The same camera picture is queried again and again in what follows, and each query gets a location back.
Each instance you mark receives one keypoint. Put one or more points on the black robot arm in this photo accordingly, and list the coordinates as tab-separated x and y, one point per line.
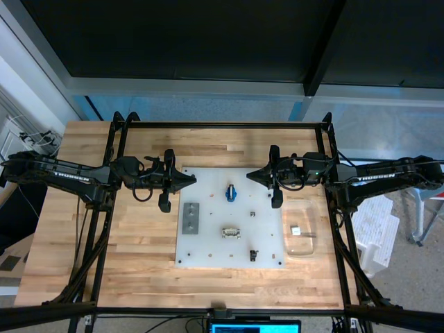
376	177
69	175

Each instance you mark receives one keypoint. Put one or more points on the white taskboard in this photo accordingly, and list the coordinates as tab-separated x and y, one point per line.
208	243

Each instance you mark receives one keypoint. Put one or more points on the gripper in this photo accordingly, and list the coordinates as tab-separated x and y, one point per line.
277	175
168	180

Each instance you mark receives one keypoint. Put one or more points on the black table-level camera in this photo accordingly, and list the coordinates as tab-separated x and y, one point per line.
222	312

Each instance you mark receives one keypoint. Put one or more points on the black metal frame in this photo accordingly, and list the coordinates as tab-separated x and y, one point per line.
222	124

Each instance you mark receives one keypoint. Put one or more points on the red plastic item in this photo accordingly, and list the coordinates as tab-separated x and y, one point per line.
438	197

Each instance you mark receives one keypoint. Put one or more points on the silver black USB connector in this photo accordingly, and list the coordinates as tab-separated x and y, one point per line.
253	252

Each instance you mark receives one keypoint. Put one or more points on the grey metal stand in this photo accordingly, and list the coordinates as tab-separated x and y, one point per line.
420	218

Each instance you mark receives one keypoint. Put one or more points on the clear plastic tub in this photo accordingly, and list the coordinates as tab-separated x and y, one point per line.
305	249

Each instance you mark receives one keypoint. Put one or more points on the white styrofoam block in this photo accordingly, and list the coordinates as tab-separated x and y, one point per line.
378	243

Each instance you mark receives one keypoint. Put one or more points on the blue round socket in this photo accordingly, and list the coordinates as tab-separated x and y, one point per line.
230	194

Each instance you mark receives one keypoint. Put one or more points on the beige multi-pin connector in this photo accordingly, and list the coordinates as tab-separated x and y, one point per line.
231	233

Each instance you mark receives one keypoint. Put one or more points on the blue-edged laptop screen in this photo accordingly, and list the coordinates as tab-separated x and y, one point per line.
253	327

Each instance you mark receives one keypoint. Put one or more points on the small white block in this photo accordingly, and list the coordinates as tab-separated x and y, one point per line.
295	231

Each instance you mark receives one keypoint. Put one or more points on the brown cardboard box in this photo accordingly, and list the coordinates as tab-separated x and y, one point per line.
21	246

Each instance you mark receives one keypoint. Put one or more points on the grey metal plate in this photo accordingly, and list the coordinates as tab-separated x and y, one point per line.
185	218

